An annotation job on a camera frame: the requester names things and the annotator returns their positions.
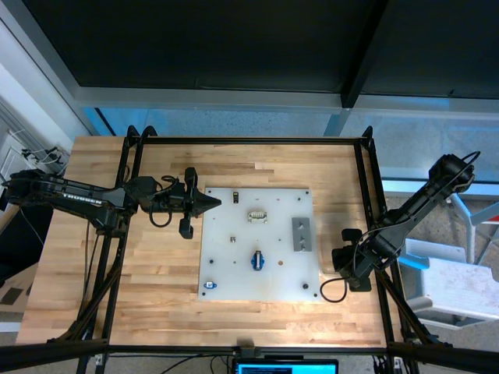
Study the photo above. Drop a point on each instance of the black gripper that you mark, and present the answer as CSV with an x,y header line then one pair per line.
x,y
189,202
352,261

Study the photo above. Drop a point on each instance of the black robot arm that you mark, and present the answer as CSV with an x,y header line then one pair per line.
x,y
47,187
421,198

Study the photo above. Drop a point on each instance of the clear plastic tub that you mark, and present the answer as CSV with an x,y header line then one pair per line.
x,y
325,269

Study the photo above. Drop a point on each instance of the small black socket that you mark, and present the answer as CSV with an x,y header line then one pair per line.
x,y
236,197

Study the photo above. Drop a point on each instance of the beige multi-pin connector housing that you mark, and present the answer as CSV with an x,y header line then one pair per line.
x,y
258,217

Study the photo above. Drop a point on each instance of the grey holder block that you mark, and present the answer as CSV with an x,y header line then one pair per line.
x,y
301,234

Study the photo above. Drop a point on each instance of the blue mounted D-sub connector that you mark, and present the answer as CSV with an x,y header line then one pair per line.
x,y
257,260

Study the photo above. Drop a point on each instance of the small blue mounted connector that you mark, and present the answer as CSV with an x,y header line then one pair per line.
x,y
209,285

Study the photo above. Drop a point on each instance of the white task board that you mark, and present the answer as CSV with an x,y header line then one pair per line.
x,y
241,280

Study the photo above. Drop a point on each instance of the white step stool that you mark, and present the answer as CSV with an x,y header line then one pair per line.
x,y
448,280

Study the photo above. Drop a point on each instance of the laptop screen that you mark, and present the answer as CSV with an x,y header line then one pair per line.
x,y
284,368

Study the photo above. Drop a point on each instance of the white power strip with plugs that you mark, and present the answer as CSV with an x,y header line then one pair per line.
x,y
43,156

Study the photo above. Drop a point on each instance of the black aluminium frame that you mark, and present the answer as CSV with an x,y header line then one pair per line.
x,y
249,140

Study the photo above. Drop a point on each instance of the white metal chair frame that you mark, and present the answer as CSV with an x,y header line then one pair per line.
x,y
471,241

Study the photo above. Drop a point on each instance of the black low camera mount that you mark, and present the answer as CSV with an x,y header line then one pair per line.
x,y
246,348

